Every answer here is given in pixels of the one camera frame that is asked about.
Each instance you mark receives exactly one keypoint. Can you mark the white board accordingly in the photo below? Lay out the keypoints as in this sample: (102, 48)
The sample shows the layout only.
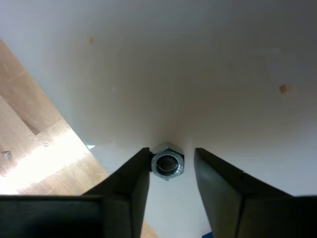
(173, 74)

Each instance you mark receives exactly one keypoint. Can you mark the silver M12 hex nut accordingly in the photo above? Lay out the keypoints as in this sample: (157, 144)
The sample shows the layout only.
(173, 151)

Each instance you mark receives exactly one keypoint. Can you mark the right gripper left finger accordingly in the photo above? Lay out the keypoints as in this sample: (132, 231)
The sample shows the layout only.
(74, 218)

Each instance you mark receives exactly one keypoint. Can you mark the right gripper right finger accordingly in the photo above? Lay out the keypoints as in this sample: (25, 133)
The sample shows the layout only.
(260, 218)

